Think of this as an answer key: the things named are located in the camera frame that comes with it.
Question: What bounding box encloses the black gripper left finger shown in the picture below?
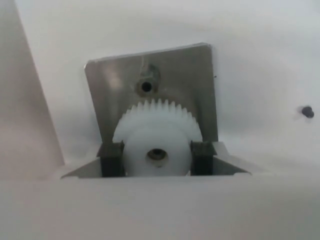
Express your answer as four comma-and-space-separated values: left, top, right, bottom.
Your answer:
59, 140, 126, 179

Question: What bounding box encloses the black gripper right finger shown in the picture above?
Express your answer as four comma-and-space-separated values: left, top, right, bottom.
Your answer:
189, 140, 253, 176

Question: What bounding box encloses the white medium gear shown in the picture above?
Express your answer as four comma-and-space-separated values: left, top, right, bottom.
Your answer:
111, 97, 204, 178

